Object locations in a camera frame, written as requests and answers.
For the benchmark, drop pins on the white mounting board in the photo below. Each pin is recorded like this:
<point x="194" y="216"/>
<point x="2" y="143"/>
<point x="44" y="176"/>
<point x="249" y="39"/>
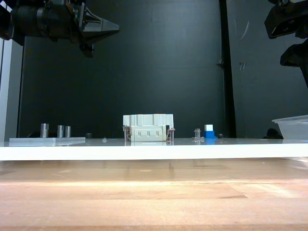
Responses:
<point x="154" y="151"/>

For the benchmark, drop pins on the aluminium plate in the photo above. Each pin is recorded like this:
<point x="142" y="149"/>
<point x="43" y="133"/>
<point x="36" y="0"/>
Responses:
<point x="36" y="142"/>

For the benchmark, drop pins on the metal post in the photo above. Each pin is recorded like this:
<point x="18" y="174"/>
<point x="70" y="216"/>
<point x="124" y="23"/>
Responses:
<point x="68" y="131"/>
<point x="60" y="131"/>
<point x="44" y="130"/>

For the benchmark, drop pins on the clear plastic tub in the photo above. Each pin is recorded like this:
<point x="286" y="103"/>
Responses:
<point x="293" y="130"/>

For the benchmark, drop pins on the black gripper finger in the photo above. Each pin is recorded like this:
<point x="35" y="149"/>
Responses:
<point x="106" y="25"/>

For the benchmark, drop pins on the black screw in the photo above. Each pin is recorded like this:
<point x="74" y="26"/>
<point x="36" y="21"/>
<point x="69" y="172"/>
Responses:
<point x="220" y="136"/>
<point x="89" y="135"/>

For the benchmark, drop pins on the blue holder with white cube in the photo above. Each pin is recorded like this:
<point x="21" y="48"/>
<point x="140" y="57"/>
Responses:
<point x="209" y="137"/>

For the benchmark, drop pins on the grey connector base housing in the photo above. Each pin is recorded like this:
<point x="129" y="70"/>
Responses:
<point x="146" y="132"/>

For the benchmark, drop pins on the black metal frame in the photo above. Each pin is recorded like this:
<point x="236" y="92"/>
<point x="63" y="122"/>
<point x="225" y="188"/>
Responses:
<point x="227" y="96"/>

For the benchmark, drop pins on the small metal connector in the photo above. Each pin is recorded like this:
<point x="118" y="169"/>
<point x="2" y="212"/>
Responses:
<point x="197" y="134"/>

